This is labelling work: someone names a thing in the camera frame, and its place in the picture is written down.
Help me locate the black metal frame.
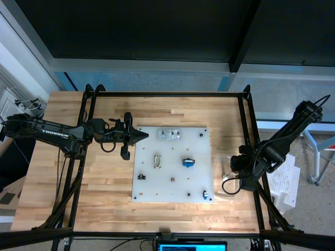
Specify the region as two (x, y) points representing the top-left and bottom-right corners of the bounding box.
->
(0, 83), (335, 251)

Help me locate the cardboard box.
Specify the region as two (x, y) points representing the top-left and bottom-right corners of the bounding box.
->
(0, 175), (27, 211)

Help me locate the clear plastic tub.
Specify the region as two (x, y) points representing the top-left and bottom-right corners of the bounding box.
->
(213, 153), (240, 202)

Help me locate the small black camera mount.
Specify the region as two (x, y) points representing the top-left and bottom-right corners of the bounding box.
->
(159, 226), (176, 241)

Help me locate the white taskboard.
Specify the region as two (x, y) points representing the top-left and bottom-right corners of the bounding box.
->
(130, 126), (216, 204)

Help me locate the grey metal stand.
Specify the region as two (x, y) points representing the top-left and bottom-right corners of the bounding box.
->
(300, 128), (335, 187)

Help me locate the laptop screen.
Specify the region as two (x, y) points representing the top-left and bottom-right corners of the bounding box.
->
(156, 240), (228, 251)

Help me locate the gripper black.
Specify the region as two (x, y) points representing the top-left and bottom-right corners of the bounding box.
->
(108, 112), (150, 161)
(231, 154), (256, 192)

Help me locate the black white cable bundle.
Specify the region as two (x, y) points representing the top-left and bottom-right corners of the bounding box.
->
(14, 98), (44, 112)

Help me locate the black vertical post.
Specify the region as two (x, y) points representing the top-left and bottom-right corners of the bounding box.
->
(229, 0), (262, 73)

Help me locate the aluminium block with pins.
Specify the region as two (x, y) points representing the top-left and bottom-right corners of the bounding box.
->
(157, 128), (182, 141)

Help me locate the white foam block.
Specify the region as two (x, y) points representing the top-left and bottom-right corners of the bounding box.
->
(265, 154), (301, 215)

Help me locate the grey metal partition frame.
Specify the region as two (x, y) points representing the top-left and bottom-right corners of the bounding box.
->
(0, 0), (335, 92)

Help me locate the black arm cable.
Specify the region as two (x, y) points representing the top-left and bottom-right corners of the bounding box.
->
(100, 118), (118, 153)
(221, 175), (241, 196)

